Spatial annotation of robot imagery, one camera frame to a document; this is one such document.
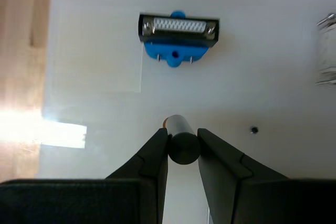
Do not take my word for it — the blue round connector holder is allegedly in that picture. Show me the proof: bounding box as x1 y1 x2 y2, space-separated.
143 10 211 68

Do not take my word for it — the black D-sub connector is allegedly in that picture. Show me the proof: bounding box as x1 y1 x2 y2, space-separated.
138 13 220 47

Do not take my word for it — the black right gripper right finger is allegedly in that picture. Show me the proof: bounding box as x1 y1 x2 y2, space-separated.
197 128 336 224

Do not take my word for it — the steel cylinder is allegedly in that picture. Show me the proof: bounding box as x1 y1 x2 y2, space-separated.
162 114 202 167

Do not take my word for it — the white board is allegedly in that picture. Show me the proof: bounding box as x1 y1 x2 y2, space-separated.
38 0 336 224

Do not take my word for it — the white connector housing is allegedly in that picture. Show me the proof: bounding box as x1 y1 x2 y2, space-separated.
314 12 336 87

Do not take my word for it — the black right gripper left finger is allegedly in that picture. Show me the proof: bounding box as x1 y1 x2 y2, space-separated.
0 127 169 224

